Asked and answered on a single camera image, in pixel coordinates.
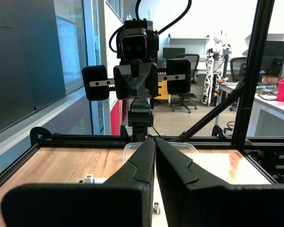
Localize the black right arm cable loop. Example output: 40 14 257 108
108 25 125 54

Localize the white desk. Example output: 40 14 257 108
219 81 284 138

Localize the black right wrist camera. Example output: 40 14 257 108
118 20 160 61

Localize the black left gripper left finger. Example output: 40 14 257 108
1 138 156 227

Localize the yellow cabinet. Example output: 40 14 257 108
155 80 169 100

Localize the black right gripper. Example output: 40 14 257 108
81 58 192 102

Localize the red cabinet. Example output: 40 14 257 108
110 99 128 136

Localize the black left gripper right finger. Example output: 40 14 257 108
156 138 284 227

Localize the black aluminium frame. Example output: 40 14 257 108
0 0 284 197

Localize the black office chair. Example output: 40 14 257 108
229 56 249 112
169 53 201 114

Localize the white robot figure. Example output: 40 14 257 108
202 30 233 106

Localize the small black metal screw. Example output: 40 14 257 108
152 201 162 215

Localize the white wall shelf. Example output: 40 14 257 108
168 35 212 59

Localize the black right arm long cable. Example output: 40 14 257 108
156 0 193 34
134 0 143 21

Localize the black computer monitor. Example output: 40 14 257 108
257 40 284 78
162 47 186 60

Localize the small blue white connector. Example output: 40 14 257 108
84 173 96 184

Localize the clear plastic tub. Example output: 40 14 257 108
123 141 199 164

